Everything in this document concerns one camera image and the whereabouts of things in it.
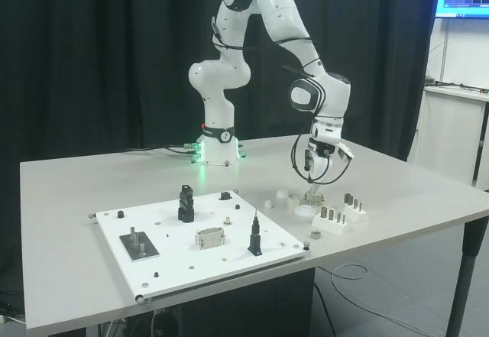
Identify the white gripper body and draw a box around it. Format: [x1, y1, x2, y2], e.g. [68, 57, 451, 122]
[306, 147, 335, 187]

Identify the grey waterproof plug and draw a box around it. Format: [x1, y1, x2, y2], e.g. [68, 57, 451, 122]
[301, 190, 326, 206]

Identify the white large gear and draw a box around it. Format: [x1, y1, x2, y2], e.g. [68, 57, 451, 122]
[293, 204, 315, 219]

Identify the white square peg holder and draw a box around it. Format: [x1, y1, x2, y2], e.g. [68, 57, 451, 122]
[337, 200, 371, 224]

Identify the white round peg holder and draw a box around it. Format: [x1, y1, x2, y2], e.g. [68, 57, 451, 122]
[310, 210, 351, 235]

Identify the black plug with thin rod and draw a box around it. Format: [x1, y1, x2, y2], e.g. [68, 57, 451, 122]
[247, 206, 264, 258]

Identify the white cabinet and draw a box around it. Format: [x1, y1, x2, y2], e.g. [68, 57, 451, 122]
[413, 82, 489, 190]

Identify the black D-SUB plug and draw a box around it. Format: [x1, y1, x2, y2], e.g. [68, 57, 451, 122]
[176, 184, 196, 225]

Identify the white task board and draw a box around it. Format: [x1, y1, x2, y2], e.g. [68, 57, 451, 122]
[92, 189, 313, 300]

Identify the black table leg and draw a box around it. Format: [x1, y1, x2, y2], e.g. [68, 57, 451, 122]
[452, 219, 481, 337]

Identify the black curtain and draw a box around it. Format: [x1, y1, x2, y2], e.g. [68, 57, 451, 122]
[0, 0, 440, 292]

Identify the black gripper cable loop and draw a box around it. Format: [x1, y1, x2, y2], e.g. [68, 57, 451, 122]
[291, 133, 353, 185]

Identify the black cable at arm foot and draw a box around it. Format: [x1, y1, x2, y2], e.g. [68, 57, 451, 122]
[131, 144, 200, 157]

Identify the grey cable on floor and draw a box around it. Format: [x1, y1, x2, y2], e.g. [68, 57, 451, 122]
[315, 263, 489, 337]

